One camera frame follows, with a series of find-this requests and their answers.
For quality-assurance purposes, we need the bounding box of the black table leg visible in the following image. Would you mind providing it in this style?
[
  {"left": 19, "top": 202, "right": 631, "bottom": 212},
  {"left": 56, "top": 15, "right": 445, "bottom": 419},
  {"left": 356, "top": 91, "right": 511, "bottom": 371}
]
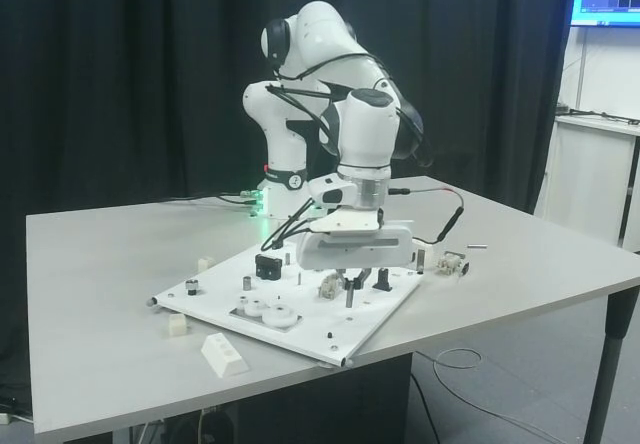
[{"left": 583, "top": 297, "right": 627, "bottom": 444}]

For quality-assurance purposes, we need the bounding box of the white holder with square peg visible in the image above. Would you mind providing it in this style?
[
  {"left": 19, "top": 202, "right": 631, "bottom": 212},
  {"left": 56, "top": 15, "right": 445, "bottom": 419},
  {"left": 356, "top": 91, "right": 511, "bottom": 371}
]
[{"left": 415, "top": 244, "right": 436, "bottom": 272}]

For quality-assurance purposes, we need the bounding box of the black D-SUB plug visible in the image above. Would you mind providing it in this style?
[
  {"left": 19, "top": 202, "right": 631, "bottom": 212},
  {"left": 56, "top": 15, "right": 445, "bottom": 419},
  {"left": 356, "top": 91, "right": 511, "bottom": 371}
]
[{"left": 255, "top": 252, "right": 283, "bottom": 282}]

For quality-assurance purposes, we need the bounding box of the white cabinet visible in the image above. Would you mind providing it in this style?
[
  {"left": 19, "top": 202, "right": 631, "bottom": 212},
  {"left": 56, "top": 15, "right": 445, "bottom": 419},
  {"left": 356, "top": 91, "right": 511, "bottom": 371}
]
[{"left": 541, "top": 106, "right": 640, "bottom": 254}]

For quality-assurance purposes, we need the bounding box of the white large gear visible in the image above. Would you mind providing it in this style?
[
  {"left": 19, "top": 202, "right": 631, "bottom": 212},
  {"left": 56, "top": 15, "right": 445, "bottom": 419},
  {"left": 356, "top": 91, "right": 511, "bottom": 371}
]
[{"left": 261, "top": 304, "right": 298, "bottom": 331}]

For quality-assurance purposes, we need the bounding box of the long white holder with holes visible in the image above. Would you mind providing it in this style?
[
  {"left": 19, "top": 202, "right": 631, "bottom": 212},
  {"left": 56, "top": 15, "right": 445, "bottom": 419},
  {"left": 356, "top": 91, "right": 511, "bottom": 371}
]
[{"left": 200, "top": 332, "right": 249, "bottom": 377}]

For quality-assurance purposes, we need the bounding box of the white task board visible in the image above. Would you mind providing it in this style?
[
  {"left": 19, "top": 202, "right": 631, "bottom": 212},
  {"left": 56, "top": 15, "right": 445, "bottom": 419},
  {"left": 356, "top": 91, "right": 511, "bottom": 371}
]
[{"left": 149, "top": 242, "right": 422, "bottom": 368}]

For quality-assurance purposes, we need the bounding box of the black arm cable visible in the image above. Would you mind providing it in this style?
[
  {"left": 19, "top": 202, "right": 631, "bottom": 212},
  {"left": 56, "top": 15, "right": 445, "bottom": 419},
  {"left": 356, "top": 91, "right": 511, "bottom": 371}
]
[{"left": 269, "top": 52, "right": 426, "bottom": 165}]

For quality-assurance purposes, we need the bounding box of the thin black rod on wire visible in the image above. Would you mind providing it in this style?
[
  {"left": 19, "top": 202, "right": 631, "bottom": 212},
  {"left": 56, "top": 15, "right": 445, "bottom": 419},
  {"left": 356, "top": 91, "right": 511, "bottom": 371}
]
[{"left": 388, "top": 186, "right": 467, "bottom": 244}]

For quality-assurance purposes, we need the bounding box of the black cabinet under table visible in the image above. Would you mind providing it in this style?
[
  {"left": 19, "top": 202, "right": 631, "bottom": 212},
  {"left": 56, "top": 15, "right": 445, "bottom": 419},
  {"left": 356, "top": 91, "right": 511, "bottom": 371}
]
[{"left": 198, "top": 352, "right": 414, "bottom": 444}]

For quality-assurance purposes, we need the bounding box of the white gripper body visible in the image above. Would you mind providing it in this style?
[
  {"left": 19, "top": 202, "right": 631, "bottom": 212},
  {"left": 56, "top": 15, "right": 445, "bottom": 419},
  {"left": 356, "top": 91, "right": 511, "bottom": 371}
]
[{"left": 296, "top": 219, "right": 418, "bottom": 271}]

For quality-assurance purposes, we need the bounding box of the clear plug with cable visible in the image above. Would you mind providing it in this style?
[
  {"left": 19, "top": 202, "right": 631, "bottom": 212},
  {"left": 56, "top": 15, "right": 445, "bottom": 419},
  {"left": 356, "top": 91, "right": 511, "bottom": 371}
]
[{"left": 436, "top": 250, "right": 472, "bottom": 279}]

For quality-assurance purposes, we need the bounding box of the clear Ethernet plug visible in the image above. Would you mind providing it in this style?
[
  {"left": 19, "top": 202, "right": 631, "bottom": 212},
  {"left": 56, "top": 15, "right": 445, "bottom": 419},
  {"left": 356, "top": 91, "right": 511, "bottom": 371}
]
[{"left": 316, "top": 273, "right": 342, "bottom": 300}]

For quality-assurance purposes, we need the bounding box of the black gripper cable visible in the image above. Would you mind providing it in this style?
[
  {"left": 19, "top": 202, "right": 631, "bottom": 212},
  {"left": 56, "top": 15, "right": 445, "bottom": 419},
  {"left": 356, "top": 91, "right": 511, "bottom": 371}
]
[{"left": 259, "top": 201, "right": 321, "bottom": 254}]

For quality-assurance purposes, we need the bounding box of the white cube holder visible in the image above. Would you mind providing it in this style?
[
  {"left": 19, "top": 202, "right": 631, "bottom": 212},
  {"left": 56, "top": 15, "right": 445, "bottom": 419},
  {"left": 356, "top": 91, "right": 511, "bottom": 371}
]
[{"left": 165, "top": 313, "right": 188, "bottom": 338}]

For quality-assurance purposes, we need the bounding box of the grey floor cable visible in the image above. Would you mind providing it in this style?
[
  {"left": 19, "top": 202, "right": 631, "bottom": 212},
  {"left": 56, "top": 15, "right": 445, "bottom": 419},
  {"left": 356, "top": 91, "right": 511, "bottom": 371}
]
[{"left": 431, "top": 347, "right": 640, "bottom": 418}]

